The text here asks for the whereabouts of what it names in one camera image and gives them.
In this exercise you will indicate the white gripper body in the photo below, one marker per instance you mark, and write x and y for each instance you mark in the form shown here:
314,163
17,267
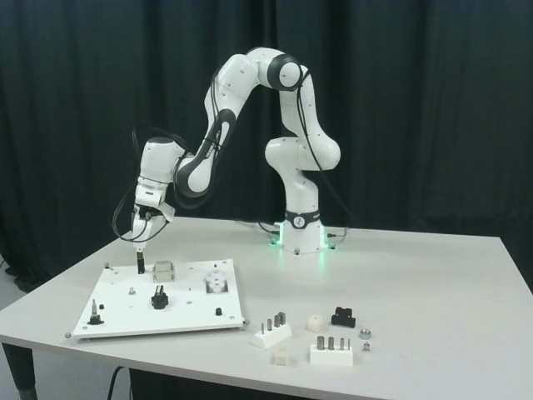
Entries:
139,229

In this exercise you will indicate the black USB plug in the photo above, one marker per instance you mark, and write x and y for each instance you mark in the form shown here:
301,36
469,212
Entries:
140,262

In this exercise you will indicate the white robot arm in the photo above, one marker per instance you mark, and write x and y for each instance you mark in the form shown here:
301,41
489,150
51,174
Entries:
300,175

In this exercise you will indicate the beige connector housing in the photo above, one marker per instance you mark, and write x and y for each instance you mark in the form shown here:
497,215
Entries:
163,273

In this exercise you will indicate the white task board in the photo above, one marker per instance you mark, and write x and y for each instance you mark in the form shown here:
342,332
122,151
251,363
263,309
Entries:
125,321

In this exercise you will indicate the white large gear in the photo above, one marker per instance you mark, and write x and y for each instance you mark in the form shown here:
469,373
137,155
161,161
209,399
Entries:
216,275

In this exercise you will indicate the large metal square peg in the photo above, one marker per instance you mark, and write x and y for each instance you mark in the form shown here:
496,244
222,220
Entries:
280,321

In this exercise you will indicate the white peg holder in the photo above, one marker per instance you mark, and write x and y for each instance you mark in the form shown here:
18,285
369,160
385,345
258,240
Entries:
272,338
331,355

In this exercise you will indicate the black table leg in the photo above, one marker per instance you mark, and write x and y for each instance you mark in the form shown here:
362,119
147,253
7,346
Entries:
18,375

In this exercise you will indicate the small white plug holder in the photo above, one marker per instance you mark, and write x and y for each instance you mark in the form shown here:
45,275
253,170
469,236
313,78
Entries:
315,325
281,358

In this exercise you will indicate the large metal round peg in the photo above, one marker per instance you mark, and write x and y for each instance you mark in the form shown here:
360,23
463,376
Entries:
321,341

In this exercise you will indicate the medium metal round peg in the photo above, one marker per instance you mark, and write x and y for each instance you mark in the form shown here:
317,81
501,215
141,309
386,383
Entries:
331,341

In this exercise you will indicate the black D-SUB plug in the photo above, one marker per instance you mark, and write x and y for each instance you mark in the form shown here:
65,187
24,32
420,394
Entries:
344,317

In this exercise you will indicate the metal bolt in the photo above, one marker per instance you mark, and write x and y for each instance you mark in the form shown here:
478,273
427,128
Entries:
365,333

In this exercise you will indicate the black curtain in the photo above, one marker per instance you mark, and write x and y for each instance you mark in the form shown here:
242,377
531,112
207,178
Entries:
416,104

